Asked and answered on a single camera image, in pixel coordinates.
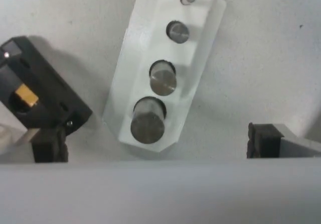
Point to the widest metal round peg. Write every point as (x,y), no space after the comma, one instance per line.
(147,128)

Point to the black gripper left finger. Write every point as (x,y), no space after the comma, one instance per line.
(50,146)

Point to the white round peg holder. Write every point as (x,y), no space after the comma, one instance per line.
(140,45)

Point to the narrow metal round peg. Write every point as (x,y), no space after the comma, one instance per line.
(178,33)

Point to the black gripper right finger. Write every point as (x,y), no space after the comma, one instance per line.
(263,141)

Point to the wide metal round peg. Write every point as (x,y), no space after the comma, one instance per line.
(163,82)

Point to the black D-SUB plug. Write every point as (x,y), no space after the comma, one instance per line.
(45,83)

